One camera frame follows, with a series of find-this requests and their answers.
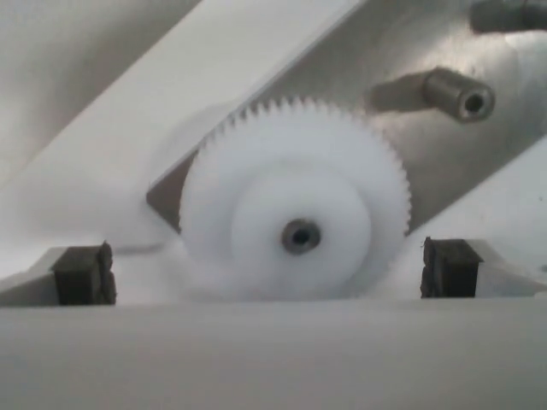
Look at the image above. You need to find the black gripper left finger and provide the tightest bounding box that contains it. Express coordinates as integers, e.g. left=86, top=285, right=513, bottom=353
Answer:
left=0, top=240, right=118, bottom=308

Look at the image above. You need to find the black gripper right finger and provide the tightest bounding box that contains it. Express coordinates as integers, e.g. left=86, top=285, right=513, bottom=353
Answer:
left=420, top=235, right=547, bottom=301

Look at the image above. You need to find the white large gear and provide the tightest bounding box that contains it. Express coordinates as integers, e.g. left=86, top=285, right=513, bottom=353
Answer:
left=178, top=95, right=414, bottom=303

